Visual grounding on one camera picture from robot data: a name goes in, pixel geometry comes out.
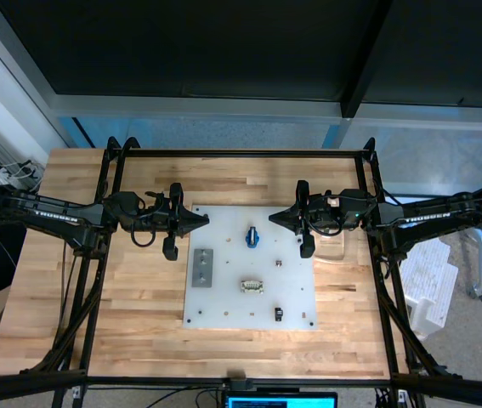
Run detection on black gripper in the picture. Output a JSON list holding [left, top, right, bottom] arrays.
[[269, 179, 325, 259], [149, 182, 211, 262]]

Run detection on blue clamp connector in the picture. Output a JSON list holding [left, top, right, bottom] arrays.
[[243, 226, 262, 249]]

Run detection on beige multi-pin connector housing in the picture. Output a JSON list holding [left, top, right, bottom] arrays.
[[240, 278, 265, 295]]

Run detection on grey metal plate with pegs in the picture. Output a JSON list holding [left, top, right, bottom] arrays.
[[190, 247, 215, 290]]

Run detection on clear plastic tub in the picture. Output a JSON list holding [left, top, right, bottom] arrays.
[[313, 229, 349, 262]]

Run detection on white task board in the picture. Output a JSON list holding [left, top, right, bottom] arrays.
[[182, 204, 320, 332]]

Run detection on white foam block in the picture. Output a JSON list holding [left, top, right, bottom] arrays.
[[398, 240, 459, 342]]

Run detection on laptop screen with blue edge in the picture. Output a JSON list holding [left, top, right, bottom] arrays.
[[222, 390, 338, 408]]

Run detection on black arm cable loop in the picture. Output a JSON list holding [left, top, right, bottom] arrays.
[[306, 214, 348, 237], [131, 220, 159, 249]]

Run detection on black metal frame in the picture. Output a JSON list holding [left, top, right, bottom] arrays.
[[0, 135, 482, 408]]

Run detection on black table camera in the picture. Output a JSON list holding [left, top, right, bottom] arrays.
[[225, 370, 254, 391]]

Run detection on black and white cables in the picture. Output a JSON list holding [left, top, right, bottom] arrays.
[[0, 157, 45, 188]]

